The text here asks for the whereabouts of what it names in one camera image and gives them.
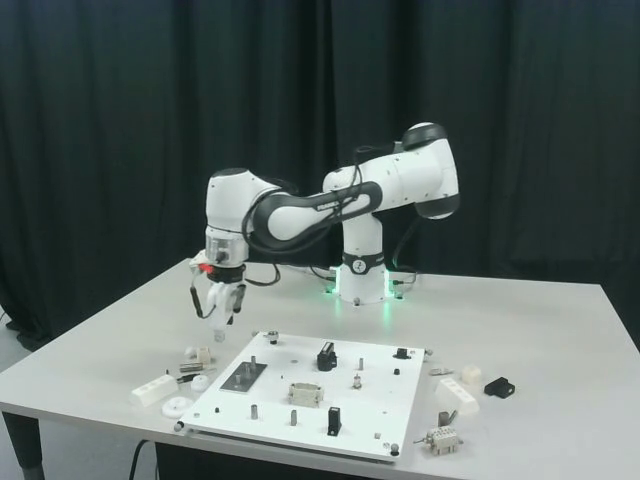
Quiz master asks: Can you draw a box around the dark table leg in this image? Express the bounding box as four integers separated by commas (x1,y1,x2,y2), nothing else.
2,410,42,480

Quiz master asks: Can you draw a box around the black block plug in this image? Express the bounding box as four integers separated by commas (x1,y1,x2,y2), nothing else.
483,377,517,397

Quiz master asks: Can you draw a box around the silver wrist ring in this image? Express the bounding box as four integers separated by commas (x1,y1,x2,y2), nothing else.
205,235,249,267

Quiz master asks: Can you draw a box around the black base cable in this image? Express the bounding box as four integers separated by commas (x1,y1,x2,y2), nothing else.
392,272,419,301
294,263,346,282

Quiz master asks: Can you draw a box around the black curtain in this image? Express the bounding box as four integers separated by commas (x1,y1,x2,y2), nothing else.
0,0,640,351

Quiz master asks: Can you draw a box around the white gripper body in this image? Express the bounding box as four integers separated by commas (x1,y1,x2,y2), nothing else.
203,282,247,331

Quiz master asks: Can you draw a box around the black under-table cabinet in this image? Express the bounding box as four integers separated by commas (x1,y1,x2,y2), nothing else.
155,440,396,480

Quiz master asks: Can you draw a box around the white task board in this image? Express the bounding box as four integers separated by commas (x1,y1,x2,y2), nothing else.
172,329,432,459

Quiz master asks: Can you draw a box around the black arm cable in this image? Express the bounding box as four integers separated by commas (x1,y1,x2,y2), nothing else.
239,143,399,301

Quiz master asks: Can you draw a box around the white peg holder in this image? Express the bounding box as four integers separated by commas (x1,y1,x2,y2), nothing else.
433,378,480,416
130,375,180,407

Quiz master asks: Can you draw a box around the black floor cable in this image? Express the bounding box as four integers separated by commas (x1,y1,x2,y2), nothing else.
130,438,157,480

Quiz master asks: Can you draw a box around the white large gear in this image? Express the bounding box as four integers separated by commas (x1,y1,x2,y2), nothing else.
160,397,190,419

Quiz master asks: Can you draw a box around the beige multi-pin plug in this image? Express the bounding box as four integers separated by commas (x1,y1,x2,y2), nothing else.
413,425,464,445

